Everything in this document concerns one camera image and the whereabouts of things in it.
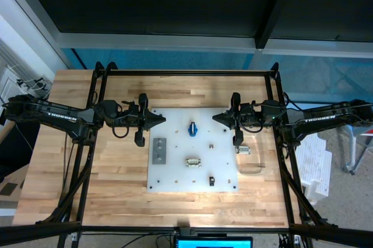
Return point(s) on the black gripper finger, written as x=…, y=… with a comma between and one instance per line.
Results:
x=226, y=115
x=151, y=123
x=151, y=115
x=226, y=123

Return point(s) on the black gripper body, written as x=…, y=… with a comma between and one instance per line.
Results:
x=137, y=116
x=249, y=116

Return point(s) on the grey ten-hole connector insert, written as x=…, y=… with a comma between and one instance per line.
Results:
x=243, y=150

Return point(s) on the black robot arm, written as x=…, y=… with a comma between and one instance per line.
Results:
x=62, y=116
x=320, y=118

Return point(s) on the grey connector base with screws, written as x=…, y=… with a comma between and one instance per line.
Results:
x=193, y=163

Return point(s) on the grey metal plate with pegs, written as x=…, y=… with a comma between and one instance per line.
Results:
x=154, y=162

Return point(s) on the white task board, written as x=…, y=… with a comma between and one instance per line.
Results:
x=172, y=157

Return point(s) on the clear plastic tub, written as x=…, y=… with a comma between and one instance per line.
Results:
x=253, y=160

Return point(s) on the black plastic socket block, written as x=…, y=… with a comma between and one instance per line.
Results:
x=211, y=181

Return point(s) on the white foam block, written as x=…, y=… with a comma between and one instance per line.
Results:
x=314, y=166

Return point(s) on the blue laptop screen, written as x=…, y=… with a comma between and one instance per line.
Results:
x=212, y=243

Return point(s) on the brown cardboard box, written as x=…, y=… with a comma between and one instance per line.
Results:
x=16, y=176

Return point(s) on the black aluminium frame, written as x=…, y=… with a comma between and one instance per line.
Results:
x=189, y=72

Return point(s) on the black wall pillar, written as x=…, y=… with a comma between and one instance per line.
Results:
x=272, y=11

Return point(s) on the grey metal chair frame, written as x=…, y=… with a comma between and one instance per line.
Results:
x=353, y=154

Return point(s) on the black low camera mount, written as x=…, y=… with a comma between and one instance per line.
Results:
x=184, y=231

